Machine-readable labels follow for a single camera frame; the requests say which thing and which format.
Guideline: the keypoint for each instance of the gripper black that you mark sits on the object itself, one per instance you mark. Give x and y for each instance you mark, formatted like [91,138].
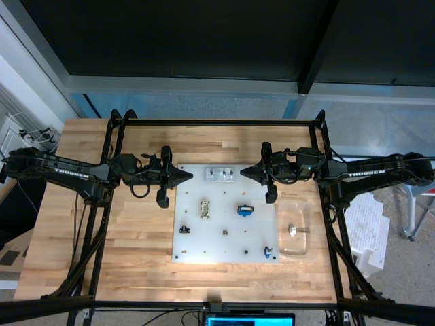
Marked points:
[163,176]
[278,171]

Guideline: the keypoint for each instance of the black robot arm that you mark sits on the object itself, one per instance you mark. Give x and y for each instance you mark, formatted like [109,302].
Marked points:
[365,173]
[68,171]

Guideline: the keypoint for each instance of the blue and black connector socket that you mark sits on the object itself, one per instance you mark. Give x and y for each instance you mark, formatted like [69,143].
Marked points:
[244,211]

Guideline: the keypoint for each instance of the beige rectangular connector housing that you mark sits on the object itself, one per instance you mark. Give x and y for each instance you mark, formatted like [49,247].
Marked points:
[204,208]

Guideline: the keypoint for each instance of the white taskboard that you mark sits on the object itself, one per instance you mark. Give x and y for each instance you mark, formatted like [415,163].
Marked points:
[210,244]

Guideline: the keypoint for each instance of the aluminium block with pins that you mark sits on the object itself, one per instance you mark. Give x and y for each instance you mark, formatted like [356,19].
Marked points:
[219,175]

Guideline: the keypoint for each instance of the clear plastic tub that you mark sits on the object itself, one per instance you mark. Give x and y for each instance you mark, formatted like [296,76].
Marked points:
[295,210]

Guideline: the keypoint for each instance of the small blue RJ45 socket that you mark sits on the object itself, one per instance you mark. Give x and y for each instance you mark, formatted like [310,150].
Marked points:
[265,254]

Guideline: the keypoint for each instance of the white foam block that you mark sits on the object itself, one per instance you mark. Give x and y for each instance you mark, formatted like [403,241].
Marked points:
[370,234]

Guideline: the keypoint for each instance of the laptop screen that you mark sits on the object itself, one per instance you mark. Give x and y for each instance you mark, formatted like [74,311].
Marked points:
[248,321]

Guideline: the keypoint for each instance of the grey metal stand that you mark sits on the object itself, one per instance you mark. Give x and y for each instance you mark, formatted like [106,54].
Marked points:
[409,217]

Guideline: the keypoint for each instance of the cardboard box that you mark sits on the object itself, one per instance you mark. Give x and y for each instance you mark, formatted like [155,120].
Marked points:
[13,244]

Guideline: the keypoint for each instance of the black metal frame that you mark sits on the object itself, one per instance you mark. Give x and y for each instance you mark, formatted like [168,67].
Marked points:
[217,122]

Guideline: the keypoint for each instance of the grey metal partition frame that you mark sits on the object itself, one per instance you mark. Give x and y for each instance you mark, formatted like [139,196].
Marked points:
[170,83]

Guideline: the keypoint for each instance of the small black camera mount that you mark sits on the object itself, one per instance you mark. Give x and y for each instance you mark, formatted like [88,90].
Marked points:
[217,306]

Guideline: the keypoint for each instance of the black vertical post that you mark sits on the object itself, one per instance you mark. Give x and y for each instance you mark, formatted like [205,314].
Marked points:
[317,44]

